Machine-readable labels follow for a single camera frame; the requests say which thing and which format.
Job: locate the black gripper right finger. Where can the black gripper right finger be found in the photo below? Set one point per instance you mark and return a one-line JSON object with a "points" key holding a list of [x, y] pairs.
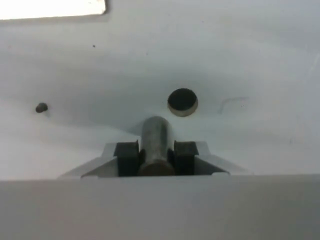
{"points": [[185, 158]]}

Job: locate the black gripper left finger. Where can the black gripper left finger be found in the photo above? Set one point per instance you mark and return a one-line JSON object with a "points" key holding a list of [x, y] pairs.
{"points": [[126, 160]]}

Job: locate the metal round peg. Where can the metal round peg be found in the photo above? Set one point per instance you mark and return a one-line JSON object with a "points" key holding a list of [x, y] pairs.
{"points": [[156, 142]]}

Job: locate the white task board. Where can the white task board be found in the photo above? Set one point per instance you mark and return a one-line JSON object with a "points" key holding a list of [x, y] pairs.
{"points": [[100, 75]]}

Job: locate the white rectangular block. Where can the white rectangular block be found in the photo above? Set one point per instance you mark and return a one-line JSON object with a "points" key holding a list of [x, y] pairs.
{"points": [[50, 7]]}

